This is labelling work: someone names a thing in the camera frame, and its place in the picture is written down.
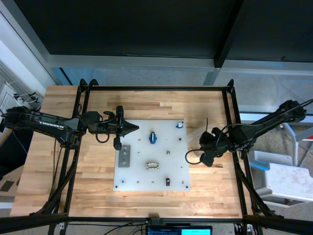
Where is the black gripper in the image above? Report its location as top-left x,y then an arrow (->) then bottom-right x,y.
99,105 -> 140,150
199,127 -> 232,167

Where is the clear plastic tub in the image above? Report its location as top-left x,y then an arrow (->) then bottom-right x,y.
187,126 -> 207,157

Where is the grey metal plate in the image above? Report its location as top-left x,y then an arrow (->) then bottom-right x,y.
118,144 -> 132,169

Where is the white board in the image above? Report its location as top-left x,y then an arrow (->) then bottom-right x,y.
112,119 -> 192,191

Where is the white step stool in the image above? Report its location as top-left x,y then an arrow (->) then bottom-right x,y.
249,149 -> 313,209

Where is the screen with blue edge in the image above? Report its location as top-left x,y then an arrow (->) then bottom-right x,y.
146,225 -> 213,235

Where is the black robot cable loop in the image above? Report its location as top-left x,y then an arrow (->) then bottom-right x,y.
184,148 -> 205,165
95,127 -> 110,144

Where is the black metal frame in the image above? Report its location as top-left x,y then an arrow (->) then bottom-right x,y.
0,78 -> 313,235

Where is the aluminium frame rail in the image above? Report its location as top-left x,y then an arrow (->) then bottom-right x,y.
48,55 -> 216,72

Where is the aluminium frame post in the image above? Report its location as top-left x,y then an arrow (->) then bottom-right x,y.
0,0 -> 58,68

